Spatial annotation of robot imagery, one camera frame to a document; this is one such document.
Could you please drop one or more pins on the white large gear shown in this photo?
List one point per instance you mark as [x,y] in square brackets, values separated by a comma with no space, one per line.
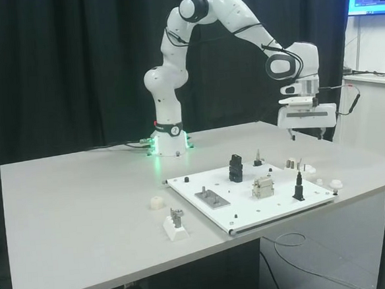
[310,170]

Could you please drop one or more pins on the white task board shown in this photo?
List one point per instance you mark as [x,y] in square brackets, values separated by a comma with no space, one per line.
[195,187]

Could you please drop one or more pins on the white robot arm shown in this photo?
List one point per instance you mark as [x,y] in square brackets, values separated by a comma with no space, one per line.
[170,86]

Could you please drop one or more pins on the black D-SUB plug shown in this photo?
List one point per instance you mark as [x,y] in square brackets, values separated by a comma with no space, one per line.
[235,169]

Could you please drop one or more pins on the white round holder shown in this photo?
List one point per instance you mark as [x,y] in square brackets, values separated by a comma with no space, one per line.
[156,203]

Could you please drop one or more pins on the metal bolt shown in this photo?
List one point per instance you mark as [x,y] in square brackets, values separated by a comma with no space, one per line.
[177,216]

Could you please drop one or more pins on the white medium gear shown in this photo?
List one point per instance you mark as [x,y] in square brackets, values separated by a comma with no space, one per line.
[335,184]

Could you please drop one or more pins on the metal square peg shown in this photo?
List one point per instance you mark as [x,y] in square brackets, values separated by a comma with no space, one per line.
[291,163]

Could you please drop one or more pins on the thin metal round peg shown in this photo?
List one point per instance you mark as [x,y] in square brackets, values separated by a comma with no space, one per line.
[300,165]

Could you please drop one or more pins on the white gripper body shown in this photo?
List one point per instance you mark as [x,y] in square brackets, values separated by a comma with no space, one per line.
[306,120]

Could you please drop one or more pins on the white small gear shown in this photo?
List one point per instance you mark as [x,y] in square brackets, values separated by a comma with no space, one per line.
[320,181]

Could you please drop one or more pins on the white peg holder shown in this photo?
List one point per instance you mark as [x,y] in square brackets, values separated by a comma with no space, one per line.
[177,233]

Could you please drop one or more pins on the white cabinet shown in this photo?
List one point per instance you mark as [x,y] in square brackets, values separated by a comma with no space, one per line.
[369,115]

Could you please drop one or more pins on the black curtain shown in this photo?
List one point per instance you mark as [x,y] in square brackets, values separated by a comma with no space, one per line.
[59,77]

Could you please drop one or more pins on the black plug on holder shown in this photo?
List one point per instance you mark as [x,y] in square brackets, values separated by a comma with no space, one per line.
[298,190]

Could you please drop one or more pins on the black plug with metal tip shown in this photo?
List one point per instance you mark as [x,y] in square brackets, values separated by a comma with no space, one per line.
[257,159]

